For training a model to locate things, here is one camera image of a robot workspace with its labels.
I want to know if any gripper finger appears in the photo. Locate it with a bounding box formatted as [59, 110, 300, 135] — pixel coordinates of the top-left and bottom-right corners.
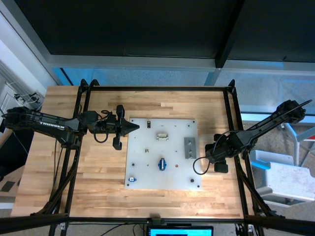
[123, 118, 140, 128]
[122, 126, 140, 137]

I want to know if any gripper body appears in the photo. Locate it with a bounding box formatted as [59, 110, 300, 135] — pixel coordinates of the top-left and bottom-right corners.
[112, 105, 126, 151]
[213, 133, 229, 174]

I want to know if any white taskboard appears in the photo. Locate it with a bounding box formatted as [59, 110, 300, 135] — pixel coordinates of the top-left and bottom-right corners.
[125, 118, 204, 191]

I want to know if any grey rectangular connector housing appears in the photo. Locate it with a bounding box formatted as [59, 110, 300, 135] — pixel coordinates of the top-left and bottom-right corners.
[156, 132, 170, 143]

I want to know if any grey metal peg plate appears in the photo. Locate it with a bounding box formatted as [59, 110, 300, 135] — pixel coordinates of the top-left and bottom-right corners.
[184, 137, 198, 160]

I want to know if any grey step stool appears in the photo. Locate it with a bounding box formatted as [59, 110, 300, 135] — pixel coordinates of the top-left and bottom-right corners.
[251, 149, 315, 207]

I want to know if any laptop screen with blue edge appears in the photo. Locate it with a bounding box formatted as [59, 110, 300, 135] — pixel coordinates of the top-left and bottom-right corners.
[147, 225, 214, 236]

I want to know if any cardboard box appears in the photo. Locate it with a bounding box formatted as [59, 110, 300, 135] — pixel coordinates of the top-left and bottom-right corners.
[0, 164, 27, 197]

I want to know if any black vertical pillar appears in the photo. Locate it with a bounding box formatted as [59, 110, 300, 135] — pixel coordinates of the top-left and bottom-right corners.
[215, 0, 246, 69]

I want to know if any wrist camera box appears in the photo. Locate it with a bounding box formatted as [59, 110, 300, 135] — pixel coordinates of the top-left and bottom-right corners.
[205, 144, 217, 163]
[105, 115, 117, 128]

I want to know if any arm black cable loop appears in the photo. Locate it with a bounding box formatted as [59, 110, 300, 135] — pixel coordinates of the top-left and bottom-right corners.
[193, 156, 211, 176]
[94, 127, 110, 144]

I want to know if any blue round connector mount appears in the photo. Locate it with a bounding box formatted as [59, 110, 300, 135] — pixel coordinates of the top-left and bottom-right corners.
[157, 158, 169, 172]

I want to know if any black aluminium frame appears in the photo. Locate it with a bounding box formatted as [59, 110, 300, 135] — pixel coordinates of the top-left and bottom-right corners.
[0, 78, 315, 236]

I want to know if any white metal chair frame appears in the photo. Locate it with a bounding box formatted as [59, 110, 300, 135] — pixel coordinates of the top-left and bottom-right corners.
[280, 121, 315, 170]

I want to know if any arm long thin cable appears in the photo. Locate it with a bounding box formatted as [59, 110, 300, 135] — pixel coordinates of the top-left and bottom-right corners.
[292, 99, 313, 108]

